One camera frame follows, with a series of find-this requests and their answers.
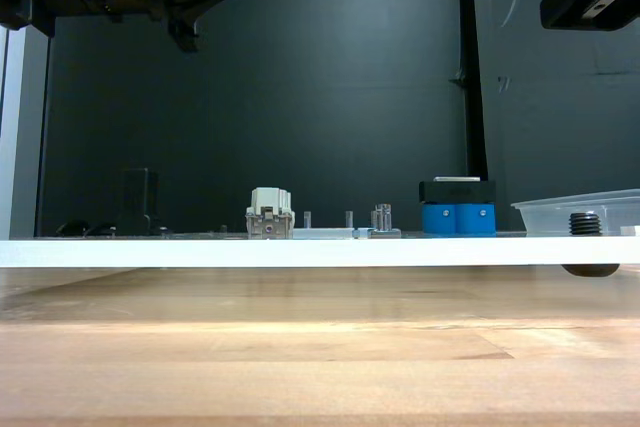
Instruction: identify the black screw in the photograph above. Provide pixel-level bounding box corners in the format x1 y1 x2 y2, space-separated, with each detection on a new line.
568 211 602 237

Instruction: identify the black board foot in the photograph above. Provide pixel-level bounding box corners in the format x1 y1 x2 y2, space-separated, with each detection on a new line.
559 263 621 278

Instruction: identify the beige connector housing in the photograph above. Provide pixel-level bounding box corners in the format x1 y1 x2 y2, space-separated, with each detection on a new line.
244 187 295 240

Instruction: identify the blue black socket mount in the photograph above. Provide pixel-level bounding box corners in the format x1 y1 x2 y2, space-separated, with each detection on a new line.
418 175 498 238

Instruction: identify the small black socket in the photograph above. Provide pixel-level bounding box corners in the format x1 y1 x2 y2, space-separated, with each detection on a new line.
115 166 166 236

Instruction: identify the clear acrylic block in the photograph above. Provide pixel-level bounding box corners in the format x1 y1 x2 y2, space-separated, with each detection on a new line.
292 226 371 240

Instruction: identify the white task board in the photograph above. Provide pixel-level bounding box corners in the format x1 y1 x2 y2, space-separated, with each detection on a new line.
0 230 640 269

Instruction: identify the black wall post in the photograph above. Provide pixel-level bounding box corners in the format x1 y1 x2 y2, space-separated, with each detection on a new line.
448 0 490 183

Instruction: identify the small metal socket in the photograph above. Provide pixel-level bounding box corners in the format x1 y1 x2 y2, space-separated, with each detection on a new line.
368 202 402 240

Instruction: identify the clear plastic tub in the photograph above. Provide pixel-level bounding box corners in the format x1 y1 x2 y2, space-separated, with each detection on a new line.
510 188 640 238

